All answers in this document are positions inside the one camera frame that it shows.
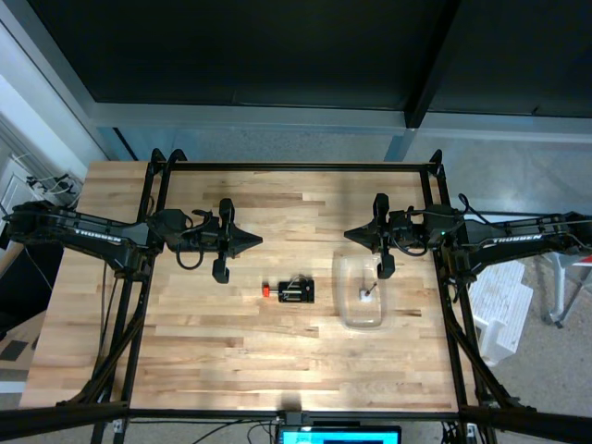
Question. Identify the white styrofoam packing block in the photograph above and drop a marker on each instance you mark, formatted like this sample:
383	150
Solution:
499	314

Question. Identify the black vise with red knob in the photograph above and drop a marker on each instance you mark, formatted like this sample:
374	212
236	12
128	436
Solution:
298	292

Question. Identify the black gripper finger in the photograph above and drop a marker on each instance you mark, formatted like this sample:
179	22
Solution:
242	235
365	230
366	241
241	246

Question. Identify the clear plastic tub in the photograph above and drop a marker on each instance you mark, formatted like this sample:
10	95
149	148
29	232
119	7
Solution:
351	314

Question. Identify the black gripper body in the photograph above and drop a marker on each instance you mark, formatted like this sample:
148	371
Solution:
382	205
225	208

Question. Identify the brown cardboard box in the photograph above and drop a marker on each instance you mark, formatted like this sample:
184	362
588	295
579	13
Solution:
28	333

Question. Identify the blue laptop screen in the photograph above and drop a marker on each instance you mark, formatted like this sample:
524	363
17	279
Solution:
337	437

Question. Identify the grey metal stand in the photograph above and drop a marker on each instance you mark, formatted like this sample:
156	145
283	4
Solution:
558	287

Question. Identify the white foam block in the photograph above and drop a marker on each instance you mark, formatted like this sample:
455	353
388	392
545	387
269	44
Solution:
369	298

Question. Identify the black metal frame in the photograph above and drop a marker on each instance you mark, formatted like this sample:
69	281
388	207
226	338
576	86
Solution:
296	166

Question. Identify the black table camera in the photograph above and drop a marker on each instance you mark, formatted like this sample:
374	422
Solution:
292	417

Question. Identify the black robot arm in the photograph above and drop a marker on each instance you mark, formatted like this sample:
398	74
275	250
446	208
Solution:
92	233
509	238

